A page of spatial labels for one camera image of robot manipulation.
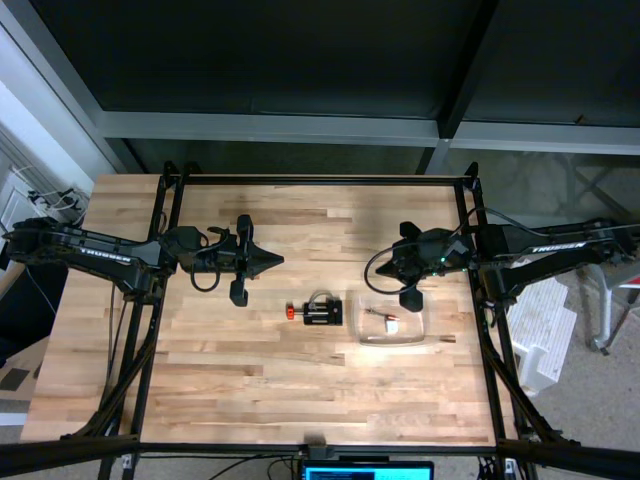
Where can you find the large black case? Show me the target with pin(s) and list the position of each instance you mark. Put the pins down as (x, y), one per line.
(30, 310)

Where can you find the grey metal chair base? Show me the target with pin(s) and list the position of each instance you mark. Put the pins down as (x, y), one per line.
(605, 300)

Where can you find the black metal frame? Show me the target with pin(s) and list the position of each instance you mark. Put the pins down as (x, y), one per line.
(400, 443)

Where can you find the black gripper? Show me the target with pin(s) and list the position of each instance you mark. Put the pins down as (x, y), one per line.
(242, 260)
(430, 255)

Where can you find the black table-edge camera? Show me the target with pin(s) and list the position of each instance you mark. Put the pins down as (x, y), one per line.
(316, 447)

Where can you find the black vise clamp red knob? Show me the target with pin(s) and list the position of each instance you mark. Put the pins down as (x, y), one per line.
(327, 315)

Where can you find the small white block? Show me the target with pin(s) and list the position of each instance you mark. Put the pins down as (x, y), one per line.
(392, 328)

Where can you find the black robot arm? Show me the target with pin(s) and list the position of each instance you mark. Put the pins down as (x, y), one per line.
(550, 250)
(100, 255)

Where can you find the white power strip with plugs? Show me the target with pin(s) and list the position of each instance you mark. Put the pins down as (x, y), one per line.
(47, 200)

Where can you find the blue laptop screen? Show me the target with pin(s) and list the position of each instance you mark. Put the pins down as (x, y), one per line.
(365, 472)

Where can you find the white step stool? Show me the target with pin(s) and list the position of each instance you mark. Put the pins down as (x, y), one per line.
(545, 320)

